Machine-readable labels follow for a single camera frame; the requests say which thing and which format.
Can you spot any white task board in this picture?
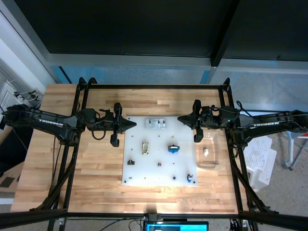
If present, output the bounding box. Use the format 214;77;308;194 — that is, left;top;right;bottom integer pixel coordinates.
122;116;199;187

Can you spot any clear plastic tub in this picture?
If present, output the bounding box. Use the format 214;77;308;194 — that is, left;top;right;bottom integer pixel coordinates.
195;130;221;172

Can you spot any black flat pad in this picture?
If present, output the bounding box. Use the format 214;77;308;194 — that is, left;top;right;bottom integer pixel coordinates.
0;177;14;188

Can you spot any grey metal stand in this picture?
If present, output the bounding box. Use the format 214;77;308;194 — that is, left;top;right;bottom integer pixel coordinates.
279;129;308;170

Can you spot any laptop screen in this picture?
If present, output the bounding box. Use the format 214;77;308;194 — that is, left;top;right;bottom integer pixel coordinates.
143;221;209;231

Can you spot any black metal frame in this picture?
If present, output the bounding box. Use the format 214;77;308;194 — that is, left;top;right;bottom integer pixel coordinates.
0;83;308;231

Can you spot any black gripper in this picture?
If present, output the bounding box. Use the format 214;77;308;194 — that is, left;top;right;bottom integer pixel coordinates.
177;100;221;143
91;103;137;147

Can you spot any aluminium block with posts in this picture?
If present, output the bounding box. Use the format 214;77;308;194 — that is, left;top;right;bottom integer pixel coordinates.
144;118;167;129

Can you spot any black pillar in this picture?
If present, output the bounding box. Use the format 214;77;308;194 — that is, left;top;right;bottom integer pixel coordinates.
210;0;241;67

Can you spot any black white cable bundle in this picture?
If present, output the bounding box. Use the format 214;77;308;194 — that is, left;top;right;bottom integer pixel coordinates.
13;89;41;102

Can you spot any white foam packaging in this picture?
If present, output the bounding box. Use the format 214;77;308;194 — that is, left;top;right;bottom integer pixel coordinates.
243;137;277;193

